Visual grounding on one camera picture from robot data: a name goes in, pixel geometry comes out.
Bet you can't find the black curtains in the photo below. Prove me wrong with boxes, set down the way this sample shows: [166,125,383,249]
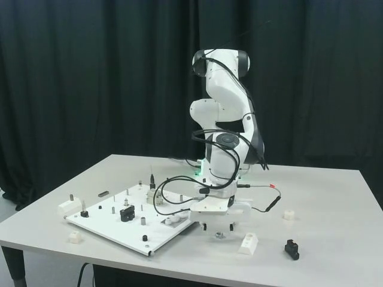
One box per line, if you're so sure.
[0,0,383,207]

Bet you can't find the black cable under table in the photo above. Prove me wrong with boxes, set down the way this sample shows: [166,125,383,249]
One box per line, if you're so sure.
[77,262,94,287]

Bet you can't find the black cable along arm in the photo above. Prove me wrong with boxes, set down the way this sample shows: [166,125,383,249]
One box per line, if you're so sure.
[191,49,270,172]

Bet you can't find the white wedge holder with holes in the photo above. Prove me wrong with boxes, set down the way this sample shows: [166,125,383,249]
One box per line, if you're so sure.
[237,233,259,256]

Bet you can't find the dark table leg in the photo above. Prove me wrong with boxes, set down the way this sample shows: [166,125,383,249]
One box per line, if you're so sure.
[1,246,25,287]

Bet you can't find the black D-SUB plug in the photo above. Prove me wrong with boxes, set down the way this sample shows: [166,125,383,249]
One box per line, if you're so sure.
[284,239,300,260]

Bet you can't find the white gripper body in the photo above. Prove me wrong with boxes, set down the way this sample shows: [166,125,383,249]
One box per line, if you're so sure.
[189,203,252,232]

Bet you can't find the white task board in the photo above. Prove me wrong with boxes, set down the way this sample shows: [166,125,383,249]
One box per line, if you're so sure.
[63,184,196,257]

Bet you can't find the thin black rod on wire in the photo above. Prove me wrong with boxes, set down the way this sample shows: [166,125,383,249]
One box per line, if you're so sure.
[235,182,282,213]

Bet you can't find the long white peg holder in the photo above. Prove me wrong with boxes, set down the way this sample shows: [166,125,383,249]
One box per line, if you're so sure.
[57,197,83,214]

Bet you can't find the black stepped plug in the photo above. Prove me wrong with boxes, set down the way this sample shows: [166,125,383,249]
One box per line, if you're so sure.
[119,207,136,223]

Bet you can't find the black looping gripper cable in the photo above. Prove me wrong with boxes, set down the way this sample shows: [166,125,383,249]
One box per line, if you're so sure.
[153,176,211,216]

